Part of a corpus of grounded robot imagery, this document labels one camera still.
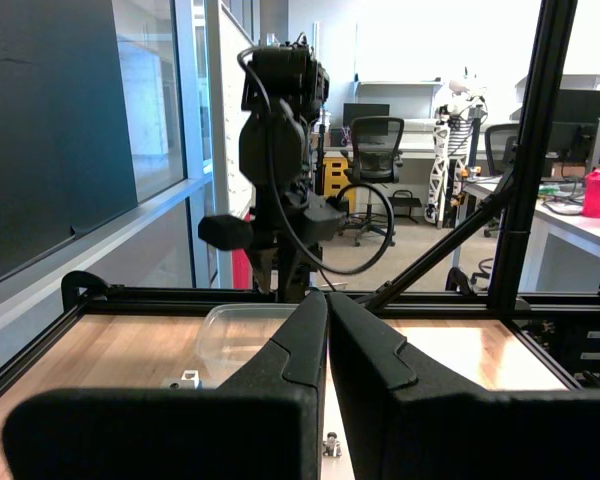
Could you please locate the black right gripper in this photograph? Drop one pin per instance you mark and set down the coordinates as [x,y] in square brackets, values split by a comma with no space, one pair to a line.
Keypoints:
[225,232]

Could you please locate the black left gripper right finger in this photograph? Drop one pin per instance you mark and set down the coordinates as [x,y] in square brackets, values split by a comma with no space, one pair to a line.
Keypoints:
[455,435]

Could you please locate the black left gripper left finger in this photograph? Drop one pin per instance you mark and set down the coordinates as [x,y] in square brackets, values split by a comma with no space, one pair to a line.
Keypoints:
[180,435]

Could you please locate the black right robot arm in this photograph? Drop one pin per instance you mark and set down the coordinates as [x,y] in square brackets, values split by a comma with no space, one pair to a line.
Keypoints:
[275,150]

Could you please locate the red canister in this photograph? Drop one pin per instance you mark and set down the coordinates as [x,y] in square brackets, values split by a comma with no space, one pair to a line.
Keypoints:
[241,267]

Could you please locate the small blue white socket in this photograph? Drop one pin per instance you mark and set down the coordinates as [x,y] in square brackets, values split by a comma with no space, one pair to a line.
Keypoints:
[190,378]

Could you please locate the clear plastic tub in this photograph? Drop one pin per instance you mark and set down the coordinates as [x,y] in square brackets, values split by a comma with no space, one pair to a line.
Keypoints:
[240,340]

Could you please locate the yellow drawer cabinet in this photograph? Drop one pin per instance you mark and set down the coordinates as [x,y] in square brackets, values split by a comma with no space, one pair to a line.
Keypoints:
[336,180]

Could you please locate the blue clamp holder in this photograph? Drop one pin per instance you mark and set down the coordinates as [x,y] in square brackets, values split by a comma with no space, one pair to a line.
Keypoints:
[331,445]

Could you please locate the black electronics box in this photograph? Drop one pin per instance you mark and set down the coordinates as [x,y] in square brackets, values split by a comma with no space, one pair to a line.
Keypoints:
[570,350]

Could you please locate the black footrest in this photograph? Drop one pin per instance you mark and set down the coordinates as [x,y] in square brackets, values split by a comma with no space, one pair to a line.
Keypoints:
[407,202]

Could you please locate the black mesh office chair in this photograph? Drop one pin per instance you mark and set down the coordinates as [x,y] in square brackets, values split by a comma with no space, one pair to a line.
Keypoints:
[500,150]
[377,145]

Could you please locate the black computer monitor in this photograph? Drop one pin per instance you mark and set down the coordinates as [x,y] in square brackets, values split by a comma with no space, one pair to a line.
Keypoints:
[366,112]
[585,120]

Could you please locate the white desk shelf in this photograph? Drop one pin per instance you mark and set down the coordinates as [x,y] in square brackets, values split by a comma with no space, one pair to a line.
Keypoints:
[397,92]

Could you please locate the white desk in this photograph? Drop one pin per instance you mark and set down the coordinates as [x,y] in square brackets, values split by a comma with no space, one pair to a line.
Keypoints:
[570,225]

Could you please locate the black table frame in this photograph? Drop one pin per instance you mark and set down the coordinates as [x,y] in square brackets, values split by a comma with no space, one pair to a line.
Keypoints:
[530,150]

